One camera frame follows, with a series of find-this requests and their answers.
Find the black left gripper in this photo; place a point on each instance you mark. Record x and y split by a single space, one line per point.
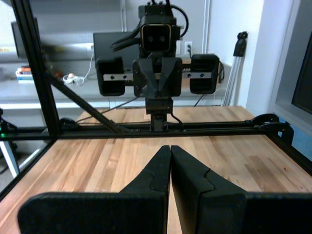
111 65

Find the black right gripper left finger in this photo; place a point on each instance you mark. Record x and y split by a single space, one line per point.
97 214

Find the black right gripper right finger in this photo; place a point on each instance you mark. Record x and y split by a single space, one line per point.
243 214

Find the black computer monitor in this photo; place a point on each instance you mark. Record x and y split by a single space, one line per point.
15 41
107 48

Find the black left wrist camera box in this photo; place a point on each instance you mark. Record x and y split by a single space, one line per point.
156 36

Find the stack of books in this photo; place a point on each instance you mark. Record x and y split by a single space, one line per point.
24 75

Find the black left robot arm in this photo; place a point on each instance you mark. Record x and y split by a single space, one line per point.
159 109

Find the black aluminium table frame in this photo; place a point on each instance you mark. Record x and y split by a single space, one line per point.
44 97

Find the white long desk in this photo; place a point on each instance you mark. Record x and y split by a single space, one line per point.
24 92

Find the white wall outlet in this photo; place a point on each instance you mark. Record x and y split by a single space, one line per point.
188 47

